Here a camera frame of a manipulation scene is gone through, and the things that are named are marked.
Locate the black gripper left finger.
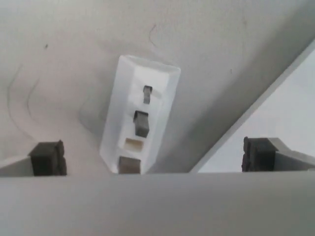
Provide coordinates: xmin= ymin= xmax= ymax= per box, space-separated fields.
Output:
xmin=0 ymin=140 xmax=68 ymax=177

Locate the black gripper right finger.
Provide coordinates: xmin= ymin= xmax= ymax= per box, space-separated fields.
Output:
xmin=242 ymin=136 xmax=315 ymax=173

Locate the large metal square peg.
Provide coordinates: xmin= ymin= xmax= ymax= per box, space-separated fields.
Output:
xmin=118 ymin=155 xmax=142 ymax=174

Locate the white square peg holder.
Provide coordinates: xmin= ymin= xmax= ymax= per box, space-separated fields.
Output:
xmin=99 ymin=55 xmax=182 ymax=174

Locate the medium metal square peg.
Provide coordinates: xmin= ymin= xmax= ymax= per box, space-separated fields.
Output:
xmin=132 ymin=110 xmax=150 ymax=137

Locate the small metal square peg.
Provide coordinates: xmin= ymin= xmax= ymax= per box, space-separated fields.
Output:
xmin=142 ymin=85 xmax=154 ymax=105

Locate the white task board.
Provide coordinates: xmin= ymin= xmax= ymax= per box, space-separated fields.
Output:
xmin=189 ymin=36 xmax=315 ymax=173

